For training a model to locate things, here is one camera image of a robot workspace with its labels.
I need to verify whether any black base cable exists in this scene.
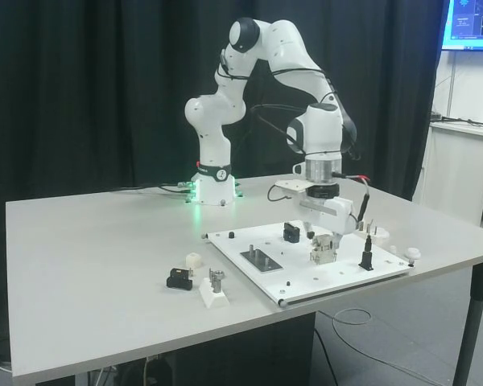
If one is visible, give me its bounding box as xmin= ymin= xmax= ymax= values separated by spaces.
xmin=122 ymin=182 xmax=196 ymax=196

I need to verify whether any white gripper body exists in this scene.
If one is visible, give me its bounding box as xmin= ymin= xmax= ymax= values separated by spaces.
xmin=299 ymin=195 xmax=358 ymax=237

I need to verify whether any grey floor cable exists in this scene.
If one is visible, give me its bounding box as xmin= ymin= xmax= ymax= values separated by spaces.
xmin=332 ymin=307 xmax=460 ymax=363

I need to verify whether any white peg holder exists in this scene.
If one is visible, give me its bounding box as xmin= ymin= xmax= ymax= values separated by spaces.
xmin=356 ymin=227 xmax=389 ymax=247
xmin=199 ymin=277 xmax=231 ymax=310

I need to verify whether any white cabinet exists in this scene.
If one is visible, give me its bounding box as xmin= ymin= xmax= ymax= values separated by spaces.
xmin=416 ymin=116 xmax=483 ymax=232

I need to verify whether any white task board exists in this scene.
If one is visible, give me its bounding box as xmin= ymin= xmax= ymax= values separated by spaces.
xmin=200 ymin=223 xmax=415 ymax=310

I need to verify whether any black table leg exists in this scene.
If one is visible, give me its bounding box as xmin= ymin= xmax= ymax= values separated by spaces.
xmin=452 ymin=257 xmax=483 ymax=386

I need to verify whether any grey waterproof plug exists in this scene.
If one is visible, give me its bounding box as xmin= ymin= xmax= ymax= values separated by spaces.
xmin=310 ymin=235 xmax=338 ymax=261

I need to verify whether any black camera cable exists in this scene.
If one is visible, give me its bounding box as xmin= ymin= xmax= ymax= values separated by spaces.
xmin=266 ymin=183 xmax=293 ymax=202

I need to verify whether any black curtain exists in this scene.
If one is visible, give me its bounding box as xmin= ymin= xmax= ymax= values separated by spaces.
xmin=0 ymin=0 xmax=452 ymax=335

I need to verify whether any thin black rod on wire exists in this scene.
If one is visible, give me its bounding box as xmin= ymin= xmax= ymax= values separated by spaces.
xmin=332 ymin=171 xmax=372 ymax=223

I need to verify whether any blue screen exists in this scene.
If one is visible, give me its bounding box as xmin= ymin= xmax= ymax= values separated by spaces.
xmin=441 ymin=0 xmax=483 ymax=52

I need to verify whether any black Ethernet plug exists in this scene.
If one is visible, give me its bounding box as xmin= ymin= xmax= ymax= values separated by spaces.
xmin=282 ymin=222 xmax=301 ymax=244

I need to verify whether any black D-SUB plug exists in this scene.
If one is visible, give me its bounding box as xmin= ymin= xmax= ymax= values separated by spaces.
xmin=165 ymin=268 xmax=194 ymax=291

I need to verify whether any black USB plug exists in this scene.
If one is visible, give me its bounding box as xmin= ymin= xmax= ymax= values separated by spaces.
xmin=357 ymin=235 xmax=376 ymax=270

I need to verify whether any metal square peg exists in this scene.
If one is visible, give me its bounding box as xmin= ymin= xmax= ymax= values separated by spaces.
xmin=208 ymin=269 xmax=223 ymax=294

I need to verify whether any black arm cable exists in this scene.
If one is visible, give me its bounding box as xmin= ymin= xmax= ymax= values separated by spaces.
xmin=217 ymin=50 xmax=359 ymax=158

